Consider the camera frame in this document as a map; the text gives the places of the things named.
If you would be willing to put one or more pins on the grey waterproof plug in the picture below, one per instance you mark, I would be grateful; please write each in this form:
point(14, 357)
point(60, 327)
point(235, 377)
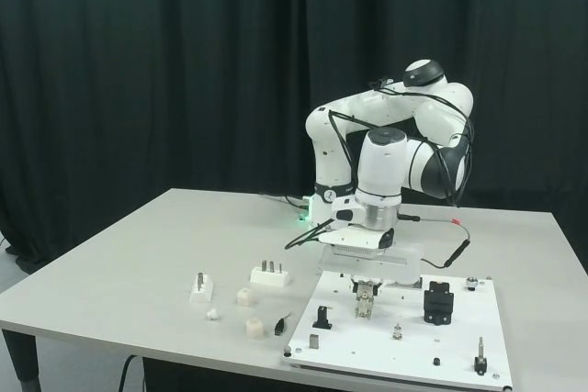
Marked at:
point(365, 293)

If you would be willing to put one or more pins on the white peg holder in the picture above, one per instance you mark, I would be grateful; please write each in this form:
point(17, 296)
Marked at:
point(202, 295)
point(270, 279)

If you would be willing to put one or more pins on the white small gear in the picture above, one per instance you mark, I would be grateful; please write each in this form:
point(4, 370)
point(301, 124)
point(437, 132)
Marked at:
point(211, 314)

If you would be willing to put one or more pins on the black curtain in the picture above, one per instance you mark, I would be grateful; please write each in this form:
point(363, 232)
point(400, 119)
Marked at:
point(138, 43)

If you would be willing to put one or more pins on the white cube plug holder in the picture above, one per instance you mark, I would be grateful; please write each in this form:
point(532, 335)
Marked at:
point(245, 298)
point(254, 328)

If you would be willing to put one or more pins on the white task board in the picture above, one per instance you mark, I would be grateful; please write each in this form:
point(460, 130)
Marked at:
point(367, 350)

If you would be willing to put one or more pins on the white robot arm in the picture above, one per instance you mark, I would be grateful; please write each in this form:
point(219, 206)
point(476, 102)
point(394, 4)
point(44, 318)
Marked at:
point(381, 167)

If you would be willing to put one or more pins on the white box dark window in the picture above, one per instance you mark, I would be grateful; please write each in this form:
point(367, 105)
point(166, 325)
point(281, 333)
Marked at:
point(347, 210)

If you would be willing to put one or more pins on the thick metal peg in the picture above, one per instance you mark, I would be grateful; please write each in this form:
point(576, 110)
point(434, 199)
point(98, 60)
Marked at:
point(200, 282)
point(265, 267)

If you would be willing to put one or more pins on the black table leg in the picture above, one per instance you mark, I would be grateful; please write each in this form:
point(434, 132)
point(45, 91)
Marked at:
point(20, 364)

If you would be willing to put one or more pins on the black USB plug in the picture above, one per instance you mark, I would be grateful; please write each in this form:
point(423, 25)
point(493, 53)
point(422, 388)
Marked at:
point(279, 327)

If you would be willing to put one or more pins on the flat white mount plate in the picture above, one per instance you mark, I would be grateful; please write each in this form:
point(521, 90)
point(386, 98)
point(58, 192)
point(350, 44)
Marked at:
point(349, 237)

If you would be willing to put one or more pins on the metal BNC plug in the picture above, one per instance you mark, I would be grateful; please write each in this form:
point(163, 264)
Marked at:
point(397, 332)

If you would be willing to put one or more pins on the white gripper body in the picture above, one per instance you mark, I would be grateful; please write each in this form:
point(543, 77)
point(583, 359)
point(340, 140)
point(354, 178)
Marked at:
point(399, 272)

